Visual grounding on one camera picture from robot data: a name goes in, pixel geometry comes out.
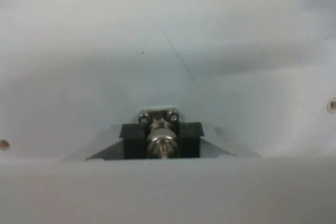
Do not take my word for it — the metal BNC plug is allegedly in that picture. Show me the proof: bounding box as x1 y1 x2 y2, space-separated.
146 120 182 159

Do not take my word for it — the white task board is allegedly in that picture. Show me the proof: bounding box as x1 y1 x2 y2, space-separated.
0 0 336 166

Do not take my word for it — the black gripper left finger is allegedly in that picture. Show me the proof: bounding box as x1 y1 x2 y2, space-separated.
61 123 148 161

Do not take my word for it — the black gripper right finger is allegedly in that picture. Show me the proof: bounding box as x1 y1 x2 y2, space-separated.
181 121 263 159

